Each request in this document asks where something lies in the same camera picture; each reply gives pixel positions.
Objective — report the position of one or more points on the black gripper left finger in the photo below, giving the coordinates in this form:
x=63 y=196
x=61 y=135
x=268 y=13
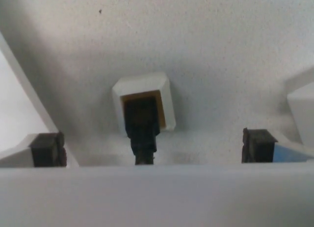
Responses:
x=46 y=150

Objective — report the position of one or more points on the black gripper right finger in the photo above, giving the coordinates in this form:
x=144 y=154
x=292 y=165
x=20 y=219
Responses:
x=257 y=148

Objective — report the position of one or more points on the black USB plug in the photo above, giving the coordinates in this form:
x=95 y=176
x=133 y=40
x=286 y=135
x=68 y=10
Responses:
x=142 y=123

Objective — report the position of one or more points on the small white USB holder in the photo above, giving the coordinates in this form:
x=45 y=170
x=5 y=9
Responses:
x=166 y=101

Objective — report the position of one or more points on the white multi-hole part holder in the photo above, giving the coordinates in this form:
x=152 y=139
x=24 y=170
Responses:
x=304 y=114

